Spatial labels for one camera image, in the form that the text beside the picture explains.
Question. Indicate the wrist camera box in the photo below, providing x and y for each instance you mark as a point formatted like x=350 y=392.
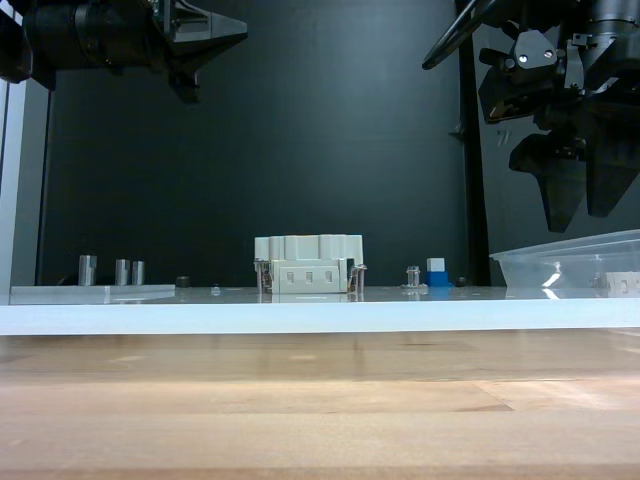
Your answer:
x=515 y=90

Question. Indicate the small black knob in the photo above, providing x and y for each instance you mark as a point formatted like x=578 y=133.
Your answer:
x=184 y=282
x=460 y=282

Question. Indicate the short notched metal post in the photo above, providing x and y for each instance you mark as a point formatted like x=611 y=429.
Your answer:
x=122 y=272

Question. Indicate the clear flanged standoff bolt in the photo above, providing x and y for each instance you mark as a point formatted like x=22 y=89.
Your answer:
x=413 y=277

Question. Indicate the short round metal post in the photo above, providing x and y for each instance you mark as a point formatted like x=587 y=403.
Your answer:
x=138 y=273

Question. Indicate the beige connector base housing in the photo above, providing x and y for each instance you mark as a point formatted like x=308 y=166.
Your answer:
x=307 y=250

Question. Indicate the clear plastic tub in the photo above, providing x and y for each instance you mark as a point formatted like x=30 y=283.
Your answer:
x=525 y=270

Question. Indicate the tall notched metal post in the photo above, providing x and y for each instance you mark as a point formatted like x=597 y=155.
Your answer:
x=87 y=270

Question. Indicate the silver aluminium upright profile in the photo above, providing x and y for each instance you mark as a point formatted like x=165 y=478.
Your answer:
x=15 y=200

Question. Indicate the black upright frame post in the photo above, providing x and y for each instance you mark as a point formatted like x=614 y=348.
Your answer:
x=475 y=225

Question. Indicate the blue block holder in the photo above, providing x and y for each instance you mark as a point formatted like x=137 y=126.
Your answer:
x=437 y=286

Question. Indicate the white board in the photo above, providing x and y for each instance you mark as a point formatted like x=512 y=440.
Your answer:
x=320 y=317

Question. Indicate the white cube plug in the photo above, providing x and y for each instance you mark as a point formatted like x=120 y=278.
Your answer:
x=436 y=265

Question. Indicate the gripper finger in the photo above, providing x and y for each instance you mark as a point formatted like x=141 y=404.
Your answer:
x=610 y=170
x=200 y=55
x=562 y=195
x=225 y=26

